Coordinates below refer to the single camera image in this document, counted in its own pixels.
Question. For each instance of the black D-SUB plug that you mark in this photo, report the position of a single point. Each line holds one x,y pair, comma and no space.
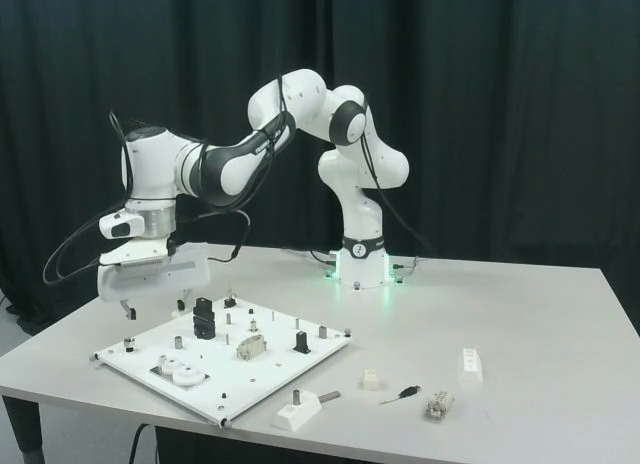
204,319

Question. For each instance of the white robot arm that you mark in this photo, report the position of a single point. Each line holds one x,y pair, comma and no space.
360,224

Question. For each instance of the long white holder with holes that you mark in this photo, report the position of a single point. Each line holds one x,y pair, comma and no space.
470,366

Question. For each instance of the beige waterproof plug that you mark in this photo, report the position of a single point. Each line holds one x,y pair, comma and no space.
436,404

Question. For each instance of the white medium gear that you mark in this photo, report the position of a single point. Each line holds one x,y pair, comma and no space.
173,368

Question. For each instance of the wedge-shaped white holder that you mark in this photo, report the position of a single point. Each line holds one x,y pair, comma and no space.
295,416

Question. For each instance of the white small gear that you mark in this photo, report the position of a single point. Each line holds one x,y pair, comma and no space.
162,360

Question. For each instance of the dark table leg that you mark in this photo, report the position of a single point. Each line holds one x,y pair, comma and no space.
22,429

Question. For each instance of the small white cube holder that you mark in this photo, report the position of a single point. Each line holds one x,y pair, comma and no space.
371,378

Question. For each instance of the white task board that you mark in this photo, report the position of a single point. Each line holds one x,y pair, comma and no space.
280,369

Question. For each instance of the black curtain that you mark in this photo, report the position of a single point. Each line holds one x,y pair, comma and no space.
500,109

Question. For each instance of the metal BNC plug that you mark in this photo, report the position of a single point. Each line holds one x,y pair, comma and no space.
129,344

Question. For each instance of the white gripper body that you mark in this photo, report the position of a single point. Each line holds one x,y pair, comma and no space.
150,286

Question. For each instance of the metal square peg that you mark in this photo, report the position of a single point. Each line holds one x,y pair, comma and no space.
322,332

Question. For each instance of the white box with dark window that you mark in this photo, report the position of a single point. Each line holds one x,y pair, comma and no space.
117,224

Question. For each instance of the white large gear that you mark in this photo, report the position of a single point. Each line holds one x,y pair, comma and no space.
190,377

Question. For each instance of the thick metal round peg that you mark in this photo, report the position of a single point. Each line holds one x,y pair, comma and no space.
177,344

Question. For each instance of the flat white plate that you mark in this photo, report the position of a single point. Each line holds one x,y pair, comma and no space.
140,249

